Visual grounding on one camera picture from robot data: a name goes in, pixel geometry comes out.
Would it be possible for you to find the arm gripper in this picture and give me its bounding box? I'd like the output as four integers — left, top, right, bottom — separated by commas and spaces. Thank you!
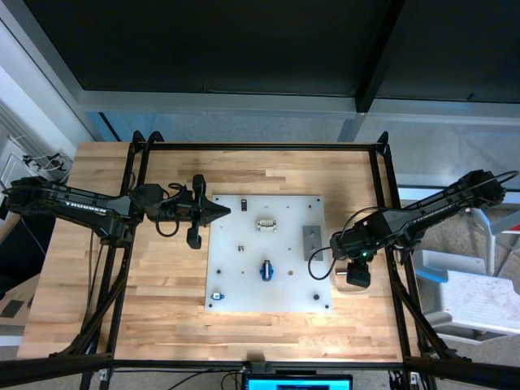
344, 259, 372, 288
184, 173, 232, 250

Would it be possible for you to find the grey metal plate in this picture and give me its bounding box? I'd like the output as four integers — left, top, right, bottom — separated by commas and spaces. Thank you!
301, 224, 325, 262

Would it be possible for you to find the blue round socket holder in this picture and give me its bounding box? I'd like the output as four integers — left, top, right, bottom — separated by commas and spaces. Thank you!
258, 259, 276, 283

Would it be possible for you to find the white board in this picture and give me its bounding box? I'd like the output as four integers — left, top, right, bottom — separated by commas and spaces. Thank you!
201, 194, 335, 314

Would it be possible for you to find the blue laptop screen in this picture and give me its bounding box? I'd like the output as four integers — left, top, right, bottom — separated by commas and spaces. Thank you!
242, 373, 353, 390

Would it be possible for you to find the black cable loop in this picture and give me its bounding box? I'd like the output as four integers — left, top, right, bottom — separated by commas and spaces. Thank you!
155, 213, 183, 238
307, 245, 340, 282

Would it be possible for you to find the long black camera cable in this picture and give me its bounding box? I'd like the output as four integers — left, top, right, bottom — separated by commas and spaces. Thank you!
340, 206, 403, 241

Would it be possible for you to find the small black camera box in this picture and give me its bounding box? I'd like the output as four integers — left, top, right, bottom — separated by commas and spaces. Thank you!
247, 352, 272, 373

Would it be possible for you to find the black aluminium frame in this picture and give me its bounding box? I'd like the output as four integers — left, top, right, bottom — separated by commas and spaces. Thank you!
0, 129, 520, 390

